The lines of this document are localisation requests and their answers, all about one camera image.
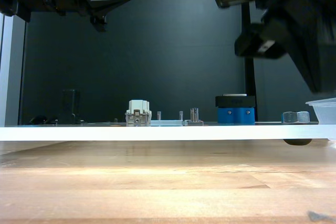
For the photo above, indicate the white mounting board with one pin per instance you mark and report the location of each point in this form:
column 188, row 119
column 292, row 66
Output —
column 105, row 133

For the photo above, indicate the blue holder block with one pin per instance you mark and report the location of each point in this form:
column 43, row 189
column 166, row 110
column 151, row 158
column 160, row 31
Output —
column 224, row 118

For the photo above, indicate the grey metal window post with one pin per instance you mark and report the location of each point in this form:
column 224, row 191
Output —
column 10, row 77

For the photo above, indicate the small silver plate screw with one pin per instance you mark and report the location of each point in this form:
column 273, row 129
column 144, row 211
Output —
column 158, row 116
column 180, row 116

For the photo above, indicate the silver M12 hex nut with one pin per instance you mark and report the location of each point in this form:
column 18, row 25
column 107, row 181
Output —
column 295, row 117

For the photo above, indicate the aluminium bar plate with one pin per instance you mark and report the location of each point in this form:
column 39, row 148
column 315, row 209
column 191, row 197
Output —
column 166, row 123

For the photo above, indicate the grey connector housing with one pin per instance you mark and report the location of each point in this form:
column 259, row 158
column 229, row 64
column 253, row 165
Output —
column 137, row 113

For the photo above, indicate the black rubber board foot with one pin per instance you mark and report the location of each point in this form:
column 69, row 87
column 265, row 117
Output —
column 296, row 142

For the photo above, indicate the black vertical pillar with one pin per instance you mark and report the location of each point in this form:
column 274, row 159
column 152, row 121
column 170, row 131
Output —
column 249, row 77

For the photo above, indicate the clear plastic tub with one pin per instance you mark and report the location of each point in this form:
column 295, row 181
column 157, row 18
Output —
column 325, row 111

